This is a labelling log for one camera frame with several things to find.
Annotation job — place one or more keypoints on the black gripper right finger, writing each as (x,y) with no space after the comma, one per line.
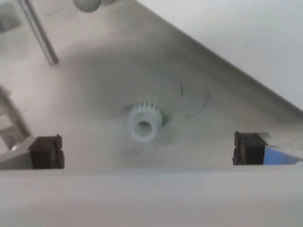
(251,151)

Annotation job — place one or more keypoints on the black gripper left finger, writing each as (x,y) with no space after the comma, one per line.
(45,153)

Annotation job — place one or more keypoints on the white small gear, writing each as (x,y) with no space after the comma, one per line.
(142,118)

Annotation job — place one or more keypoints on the white task board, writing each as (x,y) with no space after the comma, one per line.
(236,35)

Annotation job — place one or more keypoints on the grey metal round peg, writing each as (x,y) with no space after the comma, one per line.
(40,30)

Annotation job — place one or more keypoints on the silver metal bolt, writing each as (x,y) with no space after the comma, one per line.
(86,4)

